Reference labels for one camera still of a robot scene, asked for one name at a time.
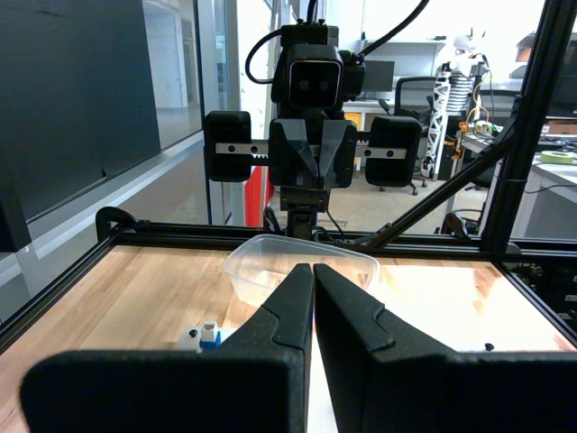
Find white lattice robot figure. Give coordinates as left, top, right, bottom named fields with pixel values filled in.
left=423, top=26, right=492, bottom=181

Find black office chair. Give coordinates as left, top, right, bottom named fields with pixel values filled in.
left=378, top=76, right=436, bottom=196

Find long black camera cable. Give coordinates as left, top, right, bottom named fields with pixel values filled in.
left=355, top=0, right=430, bottom=58

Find black looped cable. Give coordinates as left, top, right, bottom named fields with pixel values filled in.
left=244, top=29, right=284, bottom=85

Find clear plastic tub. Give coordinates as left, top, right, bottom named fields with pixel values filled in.
left=223, top=233, right=381, bottom=308

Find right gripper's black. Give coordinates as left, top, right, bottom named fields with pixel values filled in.
left=203, top=106, right=423, bottom=190

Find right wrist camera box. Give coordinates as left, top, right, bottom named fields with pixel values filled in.
left=287, top=42, right=343, bottom=108

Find green tape roll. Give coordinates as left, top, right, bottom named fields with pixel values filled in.
left=540, top=151, right=576, bottom=165

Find black metal frame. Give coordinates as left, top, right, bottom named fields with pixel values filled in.
left=0, top=0, right=577, bottom=362

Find black computer monitor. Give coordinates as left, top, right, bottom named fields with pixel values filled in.
left=362, top=60, right=396, bottom=99

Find white desk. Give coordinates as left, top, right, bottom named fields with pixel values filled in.
left=525, top=152, right=577, bottom=240

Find red box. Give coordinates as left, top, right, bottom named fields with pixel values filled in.
left=245, top=164, right=272, bottom=226

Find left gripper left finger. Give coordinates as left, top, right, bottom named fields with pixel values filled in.
left=20, top=263, right=315, bottom=433

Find small blue white connector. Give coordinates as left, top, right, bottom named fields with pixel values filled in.
left=200, top=320, right=223, bottom=351

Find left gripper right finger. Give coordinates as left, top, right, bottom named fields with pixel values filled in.
left=314, top=263, right=577, bottom=433

